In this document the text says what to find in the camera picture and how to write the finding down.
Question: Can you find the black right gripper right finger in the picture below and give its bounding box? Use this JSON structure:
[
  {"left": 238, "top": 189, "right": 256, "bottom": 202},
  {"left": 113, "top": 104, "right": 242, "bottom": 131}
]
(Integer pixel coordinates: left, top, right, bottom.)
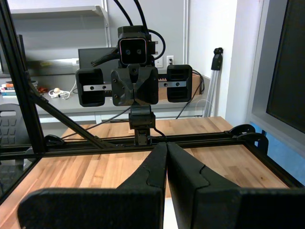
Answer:
[{"left": 166, "top": 142, "right": 305, "bottom": 229}]

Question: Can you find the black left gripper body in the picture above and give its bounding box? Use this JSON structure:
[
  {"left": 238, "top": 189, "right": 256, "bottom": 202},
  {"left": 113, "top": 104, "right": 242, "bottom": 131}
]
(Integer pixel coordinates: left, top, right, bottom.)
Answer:
[{"left": 75, "top": 63, "right": 193, "bottom": 107}]

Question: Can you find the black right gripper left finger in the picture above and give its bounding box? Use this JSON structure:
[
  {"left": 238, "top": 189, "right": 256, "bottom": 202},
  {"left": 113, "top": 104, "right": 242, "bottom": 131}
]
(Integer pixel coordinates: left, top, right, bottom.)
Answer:
[{"left": 17, "top": 142, "right": 167, "bottom": 229}]

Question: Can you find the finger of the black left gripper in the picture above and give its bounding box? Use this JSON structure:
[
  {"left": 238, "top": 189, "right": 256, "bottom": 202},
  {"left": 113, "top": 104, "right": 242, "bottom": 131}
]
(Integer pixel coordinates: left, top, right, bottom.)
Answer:
[
  {"left": 111, "top": 67, "right": 136, "bottom": 106},
  {"left": 134, "top": 66, "right": 160, "bottom": 106}
]

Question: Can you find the white office desk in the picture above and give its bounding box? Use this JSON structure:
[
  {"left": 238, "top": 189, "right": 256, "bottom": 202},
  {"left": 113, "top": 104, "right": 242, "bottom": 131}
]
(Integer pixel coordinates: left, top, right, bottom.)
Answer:
[{"left": 0, "top": 71, "right": 212, "bottom": 126}]

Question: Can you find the grey computer monitor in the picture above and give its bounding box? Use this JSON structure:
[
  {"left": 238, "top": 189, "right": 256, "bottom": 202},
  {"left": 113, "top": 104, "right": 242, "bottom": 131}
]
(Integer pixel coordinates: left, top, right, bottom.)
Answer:
[{"left": 78, "top": 47, "right": 120, "bottom": 75}]

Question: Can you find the brown cardboard box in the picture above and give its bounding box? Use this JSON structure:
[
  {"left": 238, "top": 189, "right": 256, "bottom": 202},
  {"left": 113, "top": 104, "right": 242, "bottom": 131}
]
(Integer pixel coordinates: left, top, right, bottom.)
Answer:
[{"left": 152, "top": 73, "right": 203, "bottom": 101}]

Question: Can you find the folded silver tripod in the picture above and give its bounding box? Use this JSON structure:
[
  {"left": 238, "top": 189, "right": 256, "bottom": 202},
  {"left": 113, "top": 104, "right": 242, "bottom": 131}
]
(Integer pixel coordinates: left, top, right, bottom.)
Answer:
[{"left": 204, "top": 47, "right": 224, "bottom": 118}]

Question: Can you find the stack of books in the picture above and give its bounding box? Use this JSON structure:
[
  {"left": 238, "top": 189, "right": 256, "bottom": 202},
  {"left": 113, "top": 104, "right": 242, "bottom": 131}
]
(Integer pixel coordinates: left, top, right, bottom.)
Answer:
[{"left": 0, "top": 82, "right": 17, "bottom": 96}]

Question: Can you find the grey office chair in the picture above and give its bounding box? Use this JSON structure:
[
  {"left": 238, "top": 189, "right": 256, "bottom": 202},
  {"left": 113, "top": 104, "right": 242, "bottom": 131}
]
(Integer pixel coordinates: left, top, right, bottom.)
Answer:
[{"left": 0, "top": 104, "right": 33, "bottom": 153}]

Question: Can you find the white cable bundle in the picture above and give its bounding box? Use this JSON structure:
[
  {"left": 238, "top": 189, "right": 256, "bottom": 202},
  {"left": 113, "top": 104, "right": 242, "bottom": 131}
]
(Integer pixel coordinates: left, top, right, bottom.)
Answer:
[{"left": 48, "top": 87, "right": 77, "bottom": 100}]

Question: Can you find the braided black cable sleeve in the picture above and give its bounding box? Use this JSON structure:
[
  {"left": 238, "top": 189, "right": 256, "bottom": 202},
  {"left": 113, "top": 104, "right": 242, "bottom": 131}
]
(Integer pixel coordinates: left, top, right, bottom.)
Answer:
[{"left": 91, "top": 49, "right": 119, "bottom": 68}]

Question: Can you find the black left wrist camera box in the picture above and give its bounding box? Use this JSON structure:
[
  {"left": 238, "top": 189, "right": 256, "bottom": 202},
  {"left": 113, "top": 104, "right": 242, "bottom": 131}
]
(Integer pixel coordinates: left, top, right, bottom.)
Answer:
[{"left": 117, "top": 25, "right": 153, "bottom": 66}]

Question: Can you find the thin black base cable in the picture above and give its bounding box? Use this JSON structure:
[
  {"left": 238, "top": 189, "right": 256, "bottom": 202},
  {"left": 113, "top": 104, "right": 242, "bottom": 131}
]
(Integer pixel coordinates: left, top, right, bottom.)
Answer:
[{"left": 151, "top": 126, "right": 167, "bottom": 141}]

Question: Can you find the looped black cable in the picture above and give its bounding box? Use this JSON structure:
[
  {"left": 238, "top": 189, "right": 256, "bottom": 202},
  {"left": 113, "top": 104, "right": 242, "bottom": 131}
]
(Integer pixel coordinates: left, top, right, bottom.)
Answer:
[{"left": 147, "top": 29, "right": 167, "bottom": 60}]

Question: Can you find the black aluminium frame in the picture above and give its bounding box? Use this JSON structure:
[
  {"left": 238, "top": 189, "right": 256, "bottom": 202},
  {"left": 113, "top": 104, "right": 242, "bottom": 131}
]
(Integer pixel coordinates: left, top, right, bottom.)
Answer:
[{"left": 0, "top": 0, "right": 305, "bottom": 206}]

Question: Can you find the metal shelf upright rail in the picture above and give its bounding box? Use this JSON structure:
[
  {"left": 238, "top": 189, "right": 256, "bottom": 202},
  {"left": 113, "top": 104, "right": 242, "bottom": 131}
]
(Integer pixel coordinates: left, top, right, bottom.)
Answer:
[{"left": 102, "top": 0, "right": 112, "bottom": 48}]

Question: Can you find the thick black camera cable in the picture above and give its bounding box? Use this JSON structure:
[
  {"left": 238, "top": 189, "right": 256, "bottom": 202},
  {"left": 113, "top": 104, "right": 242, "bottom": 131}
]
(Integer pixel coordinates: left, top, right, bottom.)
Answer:
[
  {"left": 112, "top": 0, "right": 134, "bottom": 27},
  {"left": 133, "top": 0, "right": 149, "bottom": 30}
]

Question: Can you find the white wall shelf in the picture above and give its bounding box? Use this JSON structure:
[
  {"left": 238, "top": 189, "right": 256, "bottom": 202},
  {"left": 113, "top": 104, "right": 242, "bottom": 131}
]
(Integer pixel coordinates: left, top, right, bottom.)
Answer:
[{"left": 9, "top": 4, "right": 110, "bottom": 20}]

